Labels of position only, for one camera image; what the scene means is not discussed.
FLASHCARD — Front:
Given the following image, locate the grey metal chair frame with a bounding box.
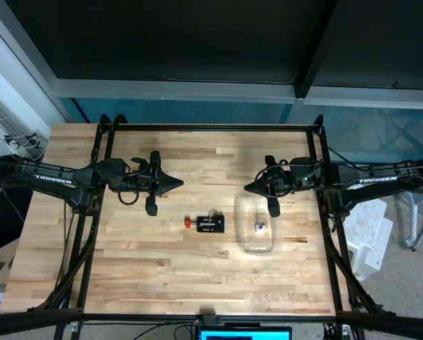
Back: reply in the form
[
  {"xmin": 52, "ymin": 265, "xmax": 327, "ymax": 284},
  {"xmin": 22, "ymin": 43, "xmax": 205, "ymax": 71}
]
[{"xmin": 395, "ymin": 191, "xmax": 423, "ymax": 253}]

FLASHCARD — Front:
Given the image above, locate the black low camera mount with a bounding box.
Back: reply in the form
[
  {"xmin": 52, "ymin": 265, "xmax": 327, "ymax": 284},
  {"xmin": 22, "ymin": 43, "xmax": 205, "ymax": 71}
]
[{"xmin": 196, "ymin": 307, "xmax": 226, "ymax": 326}]

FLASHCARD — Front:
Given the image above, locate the white wall cable bundle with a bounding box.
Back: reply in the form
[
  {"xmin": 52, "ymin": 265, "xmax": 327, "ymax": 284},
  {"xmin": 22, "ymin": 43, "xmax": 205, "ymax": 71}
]
[{"xmin": 0, "ymin": 118, "xmax": 47, "ymax": 159}]

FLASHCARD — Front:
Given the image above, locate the black clamp hub orange knob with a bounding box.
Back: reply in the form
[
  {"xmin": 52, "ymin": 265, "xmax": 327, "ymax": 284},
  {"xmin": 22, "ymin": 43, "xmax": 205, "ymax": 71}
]
[{"xmin": 184, "ymin": 209, "xmax": 227, "ymax": 235}]

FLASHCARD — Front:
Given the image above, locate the grey window ledge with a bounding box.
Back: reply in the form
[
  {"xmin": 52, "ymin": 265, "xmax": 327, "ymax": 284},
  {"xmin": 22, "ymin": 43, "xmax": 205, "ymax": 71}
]
[{"xmin": 53, "ymin": 78, "xmax": 423, "ymax": 110}]

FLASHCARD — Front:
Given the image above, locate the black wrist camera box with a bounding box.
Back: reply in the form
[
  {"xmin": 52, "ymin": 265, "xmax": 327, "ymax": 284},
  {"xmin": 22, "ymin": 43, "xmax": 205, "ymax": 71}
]
[
  {"xmin": 289, "ymin": 157, "xmax": 313, "ymax": 181},
  {"xmin": 103, "ymin": 158, "xmax": 128, "ymax": 180}
]

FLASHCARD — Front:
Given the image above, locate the black metal table frame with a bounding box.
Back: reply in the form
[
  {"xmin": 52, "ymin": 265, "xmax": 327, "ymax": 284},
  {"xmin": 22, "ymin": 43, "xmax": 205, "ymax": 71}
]
[{"xmin": 0, "ymin": 113, "xmax": 423, "ymax": 340}]

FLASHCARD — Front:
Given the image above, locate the clear plastic tub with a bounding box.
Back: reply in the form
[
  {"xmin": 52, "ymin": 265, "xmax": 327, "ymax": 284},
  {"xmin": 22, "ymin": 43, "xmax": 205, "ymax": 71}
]
[{"xmin": 234, "ymin": 196, "xmax": 283, "ymax": 256}]

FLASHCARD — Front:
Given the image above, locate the white foam packing block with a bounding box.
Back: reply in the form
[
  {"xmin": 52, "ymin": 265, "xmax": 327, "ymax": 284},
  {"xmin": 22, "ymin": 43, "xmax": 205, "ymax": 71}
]
[{"xmin": 342, "ymin": 198, "xmax": 395, "ymax": 283}]

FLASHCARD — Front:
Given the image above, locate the black wall column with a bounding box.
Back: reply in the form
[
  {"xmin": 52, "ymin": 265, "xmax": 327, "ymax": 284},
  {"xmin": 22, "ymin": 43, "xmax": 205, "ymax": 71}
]
[{"xmin": 294, "ymin": 0, "xmax": 339, "ymax": 100}]

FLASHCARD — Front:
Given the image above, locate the brown cardboard box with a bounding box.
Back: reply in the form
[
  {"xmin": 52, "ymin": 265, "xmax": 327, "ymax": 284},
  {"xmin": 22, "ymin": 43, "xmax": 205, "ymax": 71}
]
[{"xmin": 0, "ymin": 237, "xmax": 21, "ymax": 284}]

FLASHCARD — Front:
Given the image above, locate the screen with blue edge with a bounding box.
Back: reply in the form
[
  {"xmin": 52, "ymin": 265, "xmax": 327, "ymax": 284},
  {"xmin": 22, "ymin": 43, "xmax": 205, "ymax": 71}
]
[{"xmin": 196, "ymin": 325, "xmax": 293, "ymax": 340}]

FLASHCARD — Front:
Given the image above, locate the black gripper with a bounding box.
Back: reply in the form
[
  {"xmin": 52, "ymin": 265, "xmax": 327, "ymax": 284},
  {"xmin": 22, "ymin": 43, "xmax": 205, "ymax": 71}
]
[
  {"xmin": 120, "ymin": 151, "xmax": 184, "ymax": 217},
  {"xmin": 244, "ymin": 154, "xmax": 293, "ymax": 217}
]

